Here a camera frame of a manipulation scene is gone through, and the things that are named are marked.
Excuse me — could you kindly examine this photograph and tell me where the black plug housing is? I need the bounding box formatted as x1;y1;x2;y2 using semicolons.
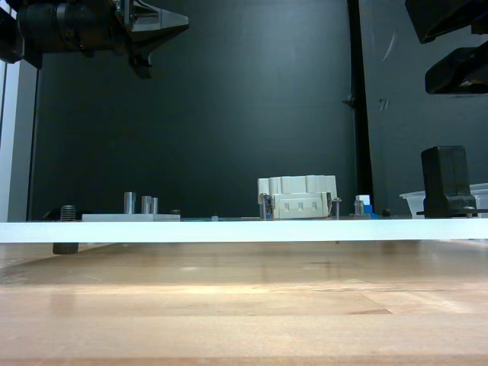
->
416;145;478;219

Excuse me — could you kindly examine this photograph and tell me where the clear plastic tub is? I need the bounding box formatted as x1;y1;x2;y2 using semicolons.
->
399;182;488;219

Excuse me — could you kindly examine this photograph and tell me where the small blue white connector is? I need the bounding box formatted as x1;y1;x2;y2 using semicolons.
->
355;194;374;219

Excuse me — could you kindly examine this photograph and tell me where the grey metal peg plate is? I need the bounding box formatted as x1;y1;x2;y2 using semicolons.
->
82;213;181;222

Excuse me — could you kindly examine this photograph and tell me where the black threaded screw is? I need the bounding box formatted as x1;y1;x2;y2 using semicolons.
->
52;204;80;255

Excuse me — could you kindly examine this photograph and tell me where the beige multi-pin connector housing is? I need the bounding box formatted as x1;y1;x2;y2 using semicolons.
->
257;174;339;220

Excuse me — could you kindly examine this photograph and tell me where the white task board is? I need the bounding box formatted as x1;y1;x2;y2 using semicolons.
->
0;219;488;244

